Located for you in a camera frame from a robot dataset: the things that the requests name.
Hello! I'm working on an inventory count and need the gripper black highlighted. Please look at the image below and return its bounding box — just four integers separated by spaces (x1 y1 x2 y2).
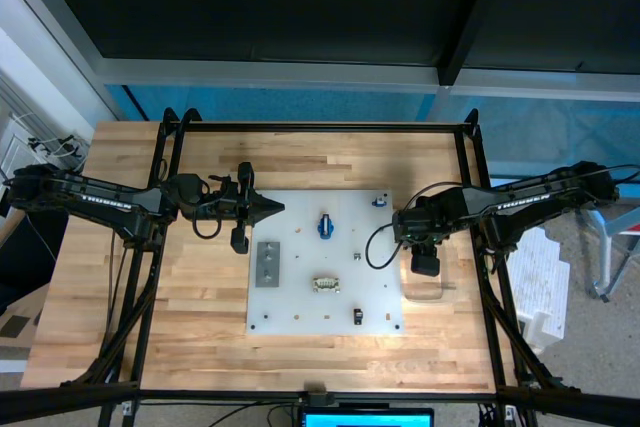
212 162 286 254
410 236 446 278

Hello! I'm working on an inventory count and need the beige HAN10E socket base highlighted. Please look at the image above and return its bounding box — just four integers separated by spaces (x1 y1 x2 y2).
312 275 343 295

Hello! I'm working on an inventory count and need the clear plastic tub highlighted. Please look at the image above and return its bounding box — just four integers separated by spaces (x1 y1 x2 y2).
399 246 459 306

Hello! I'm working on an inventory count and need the grey metal plate with pegs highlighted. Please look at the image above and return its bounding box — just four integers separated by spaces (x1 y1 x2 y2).
255 240 282 289

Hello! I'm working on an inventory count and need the white task board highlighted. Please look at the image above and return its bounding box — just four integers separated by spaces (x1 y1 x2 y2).
245 189 405 337

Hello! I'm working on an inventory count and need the white foam packaging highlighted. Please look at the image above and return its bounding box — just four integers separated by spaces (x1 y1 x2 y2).
504 226 571 354

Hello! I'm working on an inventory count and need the screen with blue edge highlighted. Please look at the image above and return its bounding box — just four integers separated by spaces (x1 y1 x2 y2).
298 406 435 427

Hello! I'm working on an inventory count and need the grey metal stand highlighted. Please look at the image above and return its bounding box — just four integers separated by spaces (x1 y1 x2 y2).
574 204 640 304

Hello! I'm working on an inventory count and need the cardboard box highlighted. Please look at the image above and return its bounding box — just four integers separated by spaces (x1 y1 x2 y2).
0 281 51 348

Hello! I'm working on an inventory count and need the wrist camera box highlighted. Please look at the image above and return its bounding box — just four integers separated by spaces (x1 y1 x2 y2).
392 210 417 244

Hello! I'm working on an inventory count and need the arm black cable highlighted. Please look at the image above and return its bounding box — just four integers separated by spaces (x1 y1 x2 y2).
192 174 226 240
364 223 405 270

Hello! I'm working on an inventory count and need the black table-level camera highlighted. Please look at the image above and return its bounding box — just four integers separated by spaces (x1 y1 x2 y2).
303 382 335 407

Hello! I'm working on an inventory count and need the white cable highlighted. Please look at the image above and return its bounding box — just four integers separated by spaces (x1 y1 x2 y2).
24 114 89 161

